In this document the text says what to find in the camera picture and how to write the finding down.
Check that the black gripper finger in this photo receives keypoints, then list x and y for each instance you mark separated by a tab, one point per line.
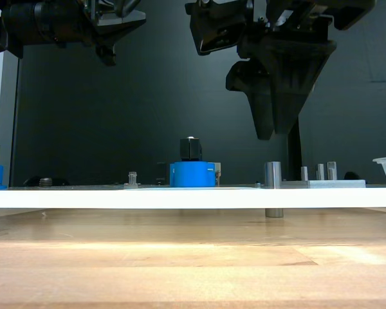
257	96
125	22
107	53
292	71

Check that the large steel cylinder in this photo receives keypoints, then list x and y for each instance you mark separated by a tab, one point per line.
272	175

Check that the small white box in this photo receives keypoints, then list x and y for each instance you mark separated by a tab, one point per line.
218	167

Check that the black block with silver ball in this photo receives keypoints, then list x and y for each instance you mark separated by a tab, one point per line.
189	149

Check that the thin short metal peg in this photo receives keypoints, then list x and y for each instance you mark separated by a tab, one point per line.
304	174

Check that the medium metal peg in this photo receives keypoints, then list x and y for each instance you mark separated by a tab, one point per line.
320	172

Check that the blue round housing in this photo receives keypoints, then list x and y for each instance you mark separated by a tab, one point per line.
189	175

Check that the tall metal peg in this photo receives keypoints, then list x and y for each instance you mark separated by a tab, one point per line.
332	170

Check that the low black rounded object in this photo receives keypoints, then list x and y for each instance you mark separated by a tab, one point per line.
351	175

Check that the small clear connector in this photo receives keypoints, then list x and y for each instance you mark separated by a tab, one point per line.
132	179

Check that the black round threaded knob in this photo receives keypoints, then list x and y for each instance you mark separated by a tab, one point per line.
45	181

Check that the white board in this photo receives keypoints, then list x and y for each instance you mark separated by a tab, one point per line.
115	198

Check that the black frame post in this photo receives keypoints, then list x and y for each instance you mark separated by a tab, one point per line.
294	154

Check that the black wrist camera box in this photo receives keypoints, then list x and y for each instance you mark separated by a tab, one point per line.
215	29

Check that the aluminium peg base plate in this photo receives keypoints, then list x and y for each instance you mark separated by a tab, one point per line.
334	183

